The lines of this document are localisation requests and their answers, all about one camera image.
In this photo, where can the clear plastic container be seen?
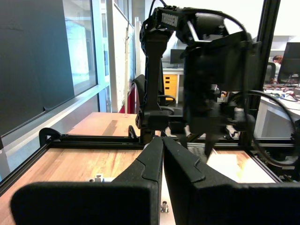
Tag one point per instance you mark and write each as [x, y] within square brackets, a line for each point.
[197, 152]

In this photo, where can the black office chair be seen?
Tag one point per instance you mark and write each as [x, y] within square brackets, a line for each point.
[140, 86]
[269, 72]

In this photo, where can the person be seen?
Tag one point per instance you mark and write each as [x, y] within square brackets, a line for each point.
[277, 59]

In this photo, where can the black computer monitor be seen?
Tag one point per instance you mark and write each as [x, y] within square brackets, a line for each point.
[175, 56]
[290, 61]

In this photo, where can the window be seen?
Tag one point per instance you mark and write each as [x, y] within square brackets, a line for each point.
[79, 47]

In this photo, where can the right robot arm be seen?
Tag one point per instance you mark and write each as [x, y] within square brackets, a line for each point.
[154, 82]

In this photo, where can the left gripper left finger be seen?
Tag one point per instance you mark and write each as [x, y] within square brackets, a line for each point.
[93, 204]

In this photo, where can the white task board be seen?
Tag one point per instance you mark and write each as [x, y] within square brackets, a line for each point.
[167, 192]

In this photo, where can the black frame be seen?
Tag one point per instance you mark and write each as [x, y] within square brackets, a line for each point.
[98, 140]

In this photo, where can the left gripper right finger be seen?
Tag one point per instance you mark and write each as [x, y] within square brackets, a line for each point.
[234, 204]

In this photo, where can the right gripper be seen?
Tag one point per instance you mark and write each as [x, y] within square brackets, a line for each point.
[211, 112]

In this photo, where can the yellow drawer cabinet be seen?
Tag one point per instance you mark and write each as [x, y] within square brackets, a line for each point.
[170, 86]

